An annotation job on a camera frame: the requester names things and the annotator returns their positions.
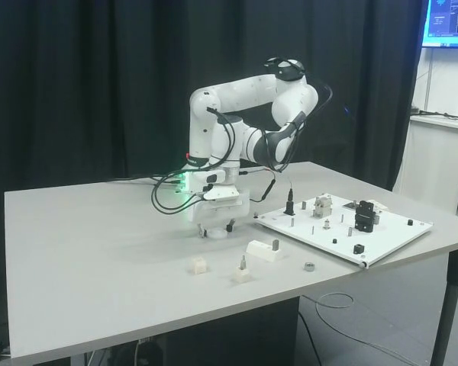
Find black waterproof plug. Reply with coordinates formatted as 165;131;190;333
283;188;297;217

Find black D-SUB plug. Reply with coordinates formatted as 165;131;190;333
353;199;376;234

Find grey floor cable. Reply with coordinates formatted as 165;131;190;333
314;292;446;366

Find black base cables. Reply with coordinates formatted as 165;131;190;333
112;172;186;193

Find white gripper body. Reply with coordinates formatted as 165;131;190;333
186;189;251;225

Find white task board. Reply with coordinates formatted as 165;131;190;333
251;194;435;270

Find thin black rod red tag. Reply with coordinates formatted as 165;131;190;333
260;176;279;202

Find black table leg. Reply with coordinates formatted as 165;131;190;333
430;247;458;366

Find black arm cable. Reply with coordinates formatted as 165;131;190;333
150;56;335;214

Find white cabinet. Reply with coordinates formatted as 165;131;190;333
394;101;458;221

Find blue screen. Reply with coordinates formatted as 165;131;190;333
421;0;458;49

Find long white peg holder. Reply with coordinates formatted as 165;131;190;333
245;239;282;262

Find small white cube holder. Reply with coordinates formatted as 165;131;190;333
190;257;209;275

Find black curtains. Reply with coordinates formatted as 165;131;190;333
0;0;431;344

